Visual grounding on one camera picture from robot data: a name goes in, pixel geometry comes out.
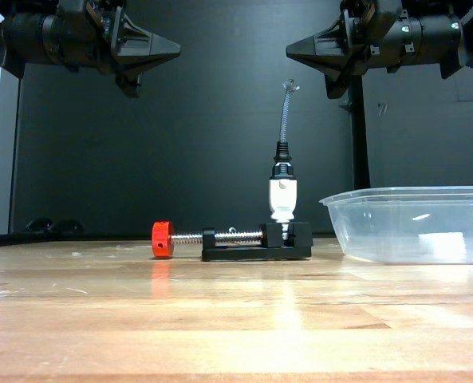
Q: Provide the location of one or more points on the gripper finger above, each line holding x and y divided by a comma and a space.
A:
130, 88
324, 48
336, 88
140, 48

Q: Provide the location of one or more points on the white power receptacle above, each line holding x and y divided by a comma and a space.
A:
282, 199

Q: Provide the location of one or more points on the black dome-shaped object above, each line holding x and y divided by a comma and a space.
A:
38, 224
66, 226

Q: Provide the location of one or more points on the orange clamp knob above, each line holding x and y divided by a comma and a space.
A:
162, 239

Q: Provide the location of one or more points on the clear plastic tub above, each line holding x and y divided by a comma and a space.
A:
399, 239

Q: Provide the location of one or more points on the black vise clamp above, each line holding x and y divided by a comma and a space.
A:
256, 251

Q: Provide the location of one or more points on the black frame post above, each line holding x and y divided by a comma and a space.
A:
359, 139

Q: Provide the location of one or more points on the black frame rail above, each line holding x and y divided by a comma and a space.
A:
80, 238

